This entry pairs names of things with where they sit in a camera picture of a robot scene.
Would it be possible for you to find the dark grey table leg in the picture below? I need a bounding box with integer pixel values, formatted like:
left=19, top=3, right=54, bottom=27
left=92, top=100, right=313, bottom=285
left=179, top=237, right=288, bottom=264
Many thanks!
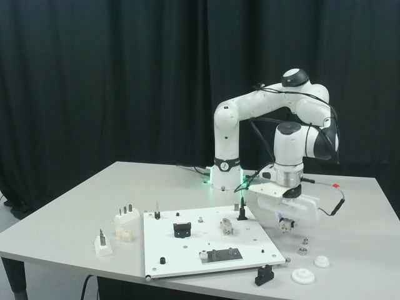
left=1, top=257, right=26, bottom=300

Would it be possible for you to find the white round peg holder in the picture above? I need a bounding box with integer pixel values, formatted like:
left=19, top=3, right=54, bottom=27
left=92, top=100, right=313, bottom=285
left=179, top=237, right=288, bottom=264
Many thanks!
left=94, top=239, right=113, bottom=257

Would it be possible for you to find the white task board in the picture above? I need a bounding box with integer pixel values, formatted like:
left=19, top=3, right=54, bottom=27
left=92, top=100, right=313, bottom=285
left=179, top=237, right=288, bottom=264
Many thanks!
left=142, top=206, right=288, bottom=279

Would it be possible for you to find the grey waterproof plug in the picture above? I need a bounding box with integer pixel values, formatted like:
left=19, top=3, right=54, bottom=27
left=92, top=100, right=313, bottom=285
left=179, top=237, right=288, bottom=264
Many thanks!
left=277, top=218, right=296, bottom=234

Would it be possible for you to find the black curtain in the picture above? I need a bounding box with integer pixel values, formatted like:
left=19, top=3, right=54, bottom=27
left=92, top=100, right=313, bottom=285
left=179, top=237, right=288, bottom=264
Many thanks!
left=0, top=0, right=400, bottom=216

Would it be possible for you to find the black base cable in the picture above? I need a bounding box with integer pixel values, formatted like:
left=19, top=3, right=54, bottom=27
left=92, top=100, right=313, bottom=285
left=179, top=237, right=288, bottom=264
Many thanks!
left=176, top=164, right=215, bottom=176

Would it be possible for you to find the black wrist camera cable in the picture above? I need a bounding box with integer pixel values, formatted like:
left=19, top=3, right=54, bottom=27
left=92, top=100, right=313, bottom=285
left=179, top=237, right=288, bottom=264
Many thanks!
left=233, top=174, right=263, bottom=204

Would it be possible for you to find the black D-SUB plug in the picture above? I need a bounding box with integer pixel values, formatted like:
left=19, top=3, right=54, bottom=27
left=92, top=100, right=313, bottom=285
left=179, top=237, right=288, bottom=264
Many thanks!
left=172, top=221, right=192, bottom=240

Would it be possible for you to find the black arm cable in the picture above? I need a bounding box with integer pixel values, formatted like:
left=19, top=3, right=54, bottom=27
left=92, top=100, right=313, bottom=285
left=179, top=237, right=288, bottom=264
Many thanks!
left=249, top=81, right=341, bottom=165

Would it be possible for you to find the flat white mounting plate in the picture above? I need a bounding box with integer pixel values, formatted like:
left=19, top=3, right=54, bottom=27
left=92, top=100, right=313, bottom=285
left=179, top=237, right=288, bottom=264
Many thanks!
left=247, top=183, right=294, bottom=198

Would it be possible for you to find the white square peg holder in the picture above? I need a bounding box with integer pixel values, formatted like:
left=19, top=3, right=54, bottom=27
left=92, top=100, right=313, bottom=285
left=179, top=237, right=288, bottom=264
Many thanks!
left=112, top=211, right=140, bottom=224

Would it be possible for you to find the white large gear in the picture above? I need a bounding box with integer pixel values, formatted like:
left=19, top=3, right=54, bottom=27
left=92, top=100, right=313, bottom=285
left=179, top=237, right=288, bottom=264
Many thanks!
left=291, top=267, right=315, bottom=284

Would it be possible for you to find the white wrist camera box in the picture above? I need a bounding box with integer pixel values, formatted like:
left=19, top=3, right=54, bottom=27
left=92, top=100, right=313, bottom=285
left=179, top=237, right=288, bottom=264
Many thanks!
left=259, top=165, right=278, bottom=182

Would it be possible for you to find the black cable under table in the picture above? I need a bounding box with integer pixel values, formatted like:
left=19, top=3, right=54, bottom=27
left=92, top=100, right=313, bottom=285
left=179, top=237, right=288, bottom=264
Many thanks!
left=81, top=274, right=96, bottom=300

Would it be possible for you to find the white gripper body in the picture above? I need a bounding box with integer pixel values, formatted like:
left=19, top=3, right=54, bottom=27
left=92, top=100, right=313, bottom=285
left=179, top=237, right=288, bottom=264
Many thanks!
left=256, top=193, right=321, bottom=224

